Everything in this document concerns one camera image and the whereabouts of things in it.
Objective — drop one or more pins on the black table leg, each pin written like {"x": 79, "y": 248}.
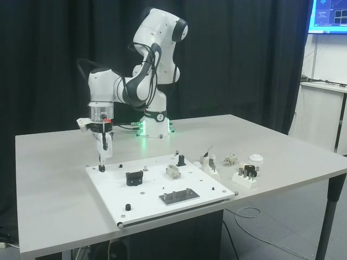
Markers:
{"x": 332, "y": 195}

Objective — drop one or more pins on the white large gear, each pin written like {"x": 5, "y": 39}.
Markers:
{"x": 256, "y": 157}

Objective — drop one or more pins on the white mounting plate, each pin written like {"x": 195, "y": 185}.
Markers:
{"x": 82, "y": 122}

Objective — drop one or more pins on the white task board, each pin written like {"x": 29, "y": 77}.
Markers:
{"x": 151, "y": 195}

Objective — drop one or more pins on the black curtain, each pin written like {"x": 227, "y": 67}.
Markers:
{"x": 40, "y": 54}

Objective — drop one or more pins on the metal BNC plug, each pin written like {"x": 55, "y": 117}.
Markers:
{"x": 258, "y": 169}

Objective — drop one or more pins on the large metal round peg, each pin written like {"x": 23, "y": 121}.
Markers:
{"x": 240, "y": 172}

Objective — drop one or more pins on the blue screen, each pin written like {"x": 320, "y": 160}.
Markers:
{"x": 329, "y": 13}

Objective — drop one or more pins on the grey waterproof plug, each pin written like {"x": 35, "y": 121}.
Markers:
{"x": 230, "y": 159}

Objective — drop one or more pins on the wide white peg holder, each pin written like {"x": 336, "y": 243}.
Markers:
{"x": 245, "y": 182}

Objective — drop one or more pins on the black D-SUB plug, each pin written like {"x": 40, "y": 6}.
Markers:
{"x": 249, "y": 169}

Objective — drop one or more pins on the black cabinet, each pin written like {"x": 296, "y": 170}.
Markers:
{"x": 176, "y": 238}

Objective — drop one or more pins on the white cabinet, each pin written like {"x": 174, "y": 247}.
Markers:
{"x": 317, "y": 113}

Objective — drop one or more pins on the wedge-shaped white peg holder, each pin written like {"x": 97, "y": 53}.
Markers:
{"x": 210, "y": 173}

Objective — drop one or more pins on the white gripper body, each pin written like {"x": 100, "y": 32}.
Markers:
{"x": 99, "y": 143}

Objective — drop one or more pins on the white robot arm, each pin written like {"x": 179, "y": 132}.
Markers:
{"x": 158, "y": 127}

